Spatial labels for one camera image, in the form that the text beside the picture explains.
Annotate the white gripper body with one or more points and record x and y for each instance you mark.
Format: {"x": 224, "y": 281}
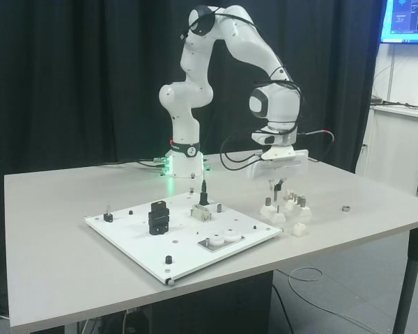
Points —
{"x": 282, "y": 167}

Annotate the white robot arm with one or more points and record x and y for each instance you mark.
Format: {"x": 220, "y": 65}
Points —
{"x": 188, "y": 139}

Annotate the white tipped peg holder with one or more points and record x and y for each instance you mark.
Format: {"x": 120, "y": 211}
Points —
{"x": 289, "y": 195}

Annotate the large metal square peg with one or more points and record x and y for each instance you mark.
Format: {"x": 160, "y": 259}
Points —
{"x": 267, "y": 202}

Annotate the thick metal round peg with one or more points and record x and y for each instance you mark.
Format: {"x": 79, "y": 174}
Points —
{"x": 302, "y": 201}

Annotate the small white holder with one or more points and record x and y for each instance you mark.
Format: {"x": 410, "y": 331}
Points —
{"x": 299, "y": 230}

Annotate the white medium gear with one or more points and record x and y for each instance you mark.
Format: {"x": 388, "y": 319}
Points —
{"x": 231, "y": 234}

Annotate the black USB plug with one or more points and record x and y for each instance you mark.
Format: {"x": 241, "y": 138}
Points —
{"x": 203, "y": 198}

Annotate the metal nut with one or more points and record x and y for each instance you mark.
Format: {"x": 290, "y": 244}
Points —
{"x": 346, "y": 209}

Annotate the white small gear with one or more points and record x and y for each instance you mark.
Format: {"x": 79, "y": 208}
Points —
{"x": 216, "y": 240}

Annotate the white cabinet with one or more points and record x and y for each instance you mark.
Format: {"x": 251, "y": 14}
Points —
{"x": 397, "y": 149}

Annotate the white task board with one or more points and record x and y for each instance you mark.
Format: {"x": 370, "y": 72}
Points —
{"x": 132, "y": 250}

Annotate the black table leg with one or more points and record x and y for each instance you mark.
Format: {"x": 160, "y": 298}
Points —
{"x": 409, "y": 278}

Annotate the blue screen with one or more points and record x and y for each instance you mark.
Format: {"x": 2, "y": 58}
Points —
{"x": 407, "y": 21}

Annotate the black curtain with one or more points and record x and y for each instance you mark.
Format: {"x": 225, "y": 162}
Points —
{"x": 55, "y": 87}

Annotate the flat white mount plate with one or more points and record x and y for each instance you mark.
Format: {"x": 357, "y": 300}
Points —
{"x": 278, "y": 153}

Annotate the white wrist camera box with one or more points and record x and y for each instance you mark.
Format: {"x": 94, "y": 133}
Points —
{"x": 264, "y": 138}

